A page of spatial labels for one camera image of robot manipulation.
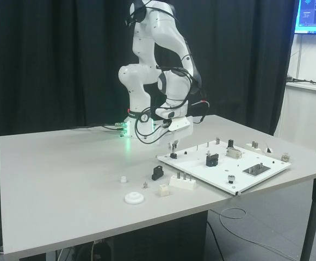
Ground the white cabinet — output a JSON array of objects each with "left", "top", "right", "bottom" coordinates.
[{"left": 273, "top": 80, "right": 316, "bottom": 157}]

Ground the white task board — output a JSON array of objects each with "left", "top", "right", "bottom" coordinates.
[{"left": 156, "top": 138, "right": 293, "bottom": 197}]

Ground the white large gear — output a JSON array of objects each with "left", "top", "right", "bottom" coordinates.
[{"left": 124, "top": 191, "right": 144, "bottom": 204}]

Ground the white peg holder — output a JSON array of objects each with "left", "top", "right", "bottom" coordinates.
[
  {"left": 169, "top": 175, "right": 196, "bottom": 191},
  {"left": 245, "top": 140, "right": 262, "bottom": 152}
]

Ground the cream square plug holder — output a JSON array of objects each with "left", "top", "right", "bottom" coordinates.
[{"left": 156, "top": 184, "right": 171, "bottom": 197}]

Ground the black curtain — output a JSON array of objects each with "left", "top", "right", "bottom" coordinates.
[{"left": 0, "top": 0, "right": 301, "bottom": 245}]

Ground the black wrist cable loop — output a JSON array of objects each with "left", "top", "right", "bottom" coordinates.
[{"left": 134, "top": 106, "right": 175, "bottom": 145}]

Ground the grey floor cable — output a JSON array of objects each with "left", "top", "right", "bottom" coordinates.
[{"left": 218, "top": 207, "right": 297, "bottom": 261}]

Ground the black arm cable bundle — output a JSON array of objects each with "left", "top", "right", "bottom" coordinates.
[{"left": 124, "top": 0, "right": 210, "bottom": 96}]

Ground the black base cable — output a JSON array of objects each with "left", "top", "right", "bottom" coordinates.
[{"left": 73, "top": 122, "right": 126, "bottom": 132}]

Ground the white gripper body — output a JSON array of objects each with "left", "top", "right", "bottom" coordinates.
[{"left": 157, "top": 122, "right": 194, "bottom": 146}]

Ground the black D-SUB plug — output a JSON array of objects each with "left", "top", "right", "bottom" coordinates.
[{"left": 151, "top": 166, "right": 164, "bottom": 181}]

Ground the blue screen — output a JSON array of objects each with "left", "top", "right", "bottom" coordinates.
[{"left": 293, "top": 0, "right": 316, "bottom": 35}]

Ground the black floor cable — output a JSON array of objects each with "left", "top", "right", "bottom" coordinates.
[{"left": 206, "top": 220, "right": 292, "bottom": 261}]

